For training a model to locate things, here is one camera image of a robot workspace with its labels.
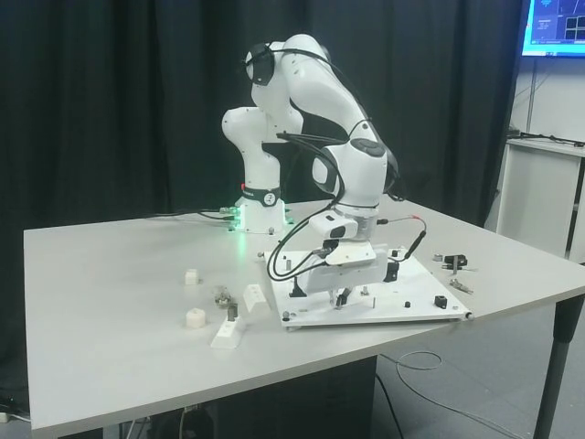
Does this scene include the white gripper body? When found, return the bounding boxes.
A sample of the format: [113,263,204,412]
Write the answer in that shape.
[304,259,390,298]

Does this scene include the white peg holder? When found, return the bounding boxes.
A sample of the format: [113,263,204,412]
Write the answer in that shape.
[210,319,244,350]
[242,284,271,316]

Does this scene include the white mounting plate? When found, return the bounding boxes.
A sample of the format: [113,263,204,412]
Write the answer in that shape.
[324,241,378,267]

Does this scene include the white task board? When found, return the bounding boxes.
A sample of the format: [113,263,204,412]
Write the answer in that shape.
[257,244,475,332]

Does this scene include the black rod with red tag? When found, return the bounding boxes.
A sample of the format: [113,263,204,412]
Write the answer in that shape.
[377,213,430,262]

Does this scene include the black D-SUB plug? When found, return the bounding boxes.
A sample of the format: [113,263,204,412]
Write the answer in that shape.
[442,252,470,272]

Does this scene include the metal USB plug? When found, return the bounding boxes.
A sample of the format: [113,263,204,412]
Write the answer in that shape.
[449,275,477,294]

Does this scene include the white medium gear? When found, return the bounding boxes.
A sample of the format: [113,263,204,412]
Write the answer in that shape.
[184,307,208,329]

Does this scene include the white cabinet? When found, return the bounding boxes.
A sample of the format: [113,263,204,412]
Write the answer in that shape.
[495,135,585,265]

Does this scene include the grey table leg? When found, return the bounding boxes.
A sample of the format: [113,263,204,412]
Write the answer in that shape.
[533,300,576,439]

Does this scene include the black curtain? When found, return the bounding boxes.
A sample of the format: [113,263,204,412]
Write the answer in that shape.
[0,0,523,260]

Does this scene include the blue screen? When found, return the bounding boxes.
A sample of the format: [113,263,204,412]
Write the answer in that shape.
[520,0,585,60]

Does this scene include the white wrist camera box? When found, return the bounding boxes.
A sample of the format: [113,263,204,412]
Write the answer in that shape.
[309,211,359,241]

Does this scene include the black looped cable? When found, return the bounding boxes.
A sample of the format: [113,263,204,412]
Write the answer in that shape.
[266,131,349,282]

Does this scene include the thin grey cable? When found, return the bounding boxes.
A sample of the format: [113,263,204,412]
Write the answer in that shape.
[394,350,541,439]

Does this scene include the black table cable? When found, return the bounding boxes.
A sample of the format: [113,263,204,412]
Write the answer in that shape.
[152,207,239,221]

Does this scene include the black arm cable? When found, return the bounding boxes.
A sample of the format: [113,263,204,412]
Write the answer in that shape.
[267,39,407,202]

